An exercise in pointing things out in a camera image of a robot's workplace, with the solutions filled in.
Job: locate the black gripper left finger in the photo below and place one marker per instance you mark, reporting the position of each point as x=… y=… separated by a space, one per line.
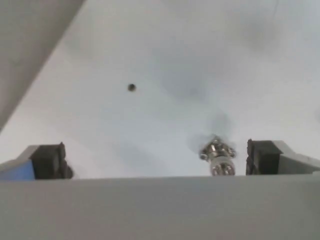
x=46 y=162

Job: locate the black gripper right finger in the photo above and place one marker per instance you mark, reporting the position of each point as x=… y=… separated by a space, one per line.
x=262 y=157

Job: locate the metal BNC plug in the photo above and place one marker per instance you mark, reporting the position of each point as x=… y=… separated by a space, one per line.
x=222 y=167

